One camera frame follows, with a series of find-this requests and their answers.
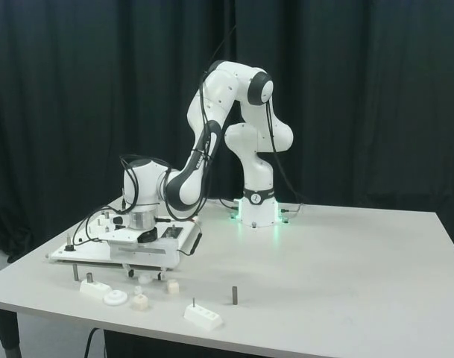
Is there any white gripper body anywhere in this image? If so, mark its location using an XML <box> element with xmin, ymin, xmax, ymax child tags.
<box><xmin>108</xmin><ymin>238</ymin><xmax>180</xmax><ymax>271</ymax></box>

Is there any white large gear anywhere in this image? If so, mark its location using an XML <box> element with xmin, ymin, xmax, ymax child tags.
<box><xmin>103</xmin><ymin>289</ymin><xmax>130</xmax><ymax>307</ymax></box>

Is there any white peg holder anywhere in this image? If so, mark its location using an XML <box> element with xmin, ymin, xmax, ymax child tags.
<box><xmin>78</xmin><ymin>280</ymin><xmax>113</xmax><ymax>301</ymax></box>
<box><xmin>183</xmin><ymin>305</ymin><xmax>224</xmax><ymax>331</ymax></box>

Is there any white task board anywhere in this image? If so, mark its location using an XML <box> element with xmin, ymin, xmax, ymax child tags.
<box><xmin>45</xmin><ymin>208</ymin><xmax>204</xmax><ymax>266</ymax></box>

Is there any black table leg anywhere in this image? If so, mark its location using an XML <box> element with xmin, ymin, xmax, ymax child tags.
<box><xmin>0</xmin><ymin>307</ymin><xmax>18</xmax><ymax>358</ymax></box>

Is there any black curtain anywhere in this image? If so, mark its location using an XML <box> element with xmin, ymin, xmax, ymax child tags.
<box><xmin>0</xmin><ymin>0</ymin><xmax>454</xmax><ymax>264</ymax></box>

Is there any thin black rod on wire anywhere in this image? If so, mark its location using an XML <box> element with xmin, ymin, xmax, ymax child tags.
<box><xmin>179</xmin><ymin>230</ymin><xmax>204</xmax><ymax>256</ymax></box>

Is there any black hanging cable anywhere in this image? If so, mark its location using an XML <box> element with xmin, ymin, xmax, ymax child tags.
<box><xmin>72</xmin><ymin>207</ymin><xmax>120</xmax><ymax>248</ymax></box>

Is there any black floor cable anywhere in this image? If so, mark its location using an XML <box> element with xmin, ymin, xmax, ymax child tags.
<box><xmin>86</xmin><ymin>327</ymin><xmax>105</xmax><ymax>358</ymax></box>

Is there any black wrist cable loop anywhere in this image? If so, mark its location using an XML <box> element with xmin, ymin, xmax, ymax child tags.
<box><xmin>119</xmin><ymin>155</ymin><xmax>139</xmax><ymax>210</ymax></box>

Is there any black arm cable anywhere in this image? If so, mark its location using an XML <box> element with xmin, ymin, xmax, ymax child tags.
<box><xmin>163</xmin><ymin>70</ymin><xmax>236</xmax><ymax>222</ymax></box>

